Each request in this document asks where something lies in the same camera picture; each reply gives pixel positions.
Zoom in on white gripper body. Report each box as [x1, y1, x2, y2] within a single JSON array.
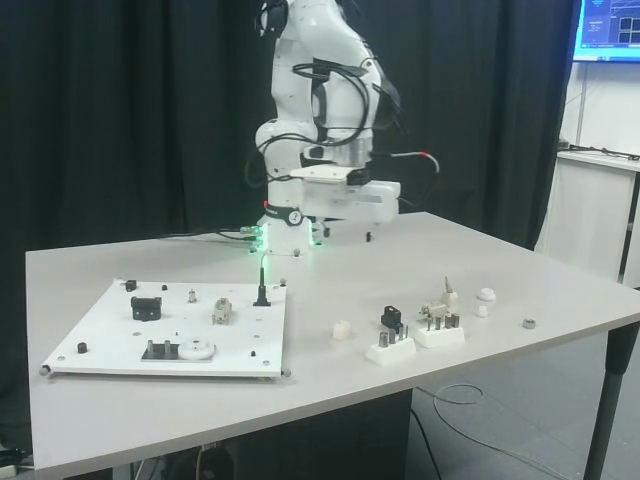
[[301, 179, 402, 222]]

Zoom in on black D-SUB plug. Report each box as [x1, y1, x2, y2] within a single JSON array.
[[380, 304, 405, 332]]

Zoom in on beige waterproof plug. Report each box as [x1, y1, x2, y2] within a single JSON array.
[[417, 299, 449, 322]]

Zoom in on white peg holder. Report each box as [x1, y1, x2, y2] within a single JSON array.
[[414, 324, 466, 350], [364, 337, 419, 367]]

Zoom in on white large gear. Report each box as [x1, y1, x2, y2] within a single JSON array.
[[179, 337, 217, 362]]

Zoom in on black curtain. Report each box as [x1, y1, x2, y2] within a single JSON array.
[[0, 0, 586, 401]]

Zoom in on white cabinet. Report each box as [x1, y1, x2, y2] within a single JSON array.
[[542, 149, 640, 292]]

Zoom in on white task board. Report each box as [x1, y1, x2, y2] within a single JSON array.
[[39, 277, 294, 384]]

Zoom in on black table leg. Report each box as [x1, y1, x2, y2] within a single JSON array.
[[583, 319, 632, 480]]

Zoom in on blue screen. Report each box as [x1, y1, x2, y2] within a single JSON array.
[[572, 0, 640, 64]]

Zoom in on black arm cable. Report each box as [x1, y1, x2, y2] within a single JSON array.
[[243, 134, 311, 189], [312, 57, 384, 149]]

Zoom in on black plug with cable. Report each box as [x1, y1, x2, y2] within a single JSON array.
[[252, 252, 274, 308]]

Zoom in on black table cable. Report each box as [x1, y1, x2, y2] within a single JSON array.
[[164, 227, 264, 251]]

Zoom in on grey floor cable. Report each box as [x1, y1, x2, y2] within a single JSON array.
[[413, 382, 640, 480]]

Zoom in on cables on cabinet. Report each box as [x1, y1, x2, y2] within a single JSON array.
[[557, 142, 640, 162]]

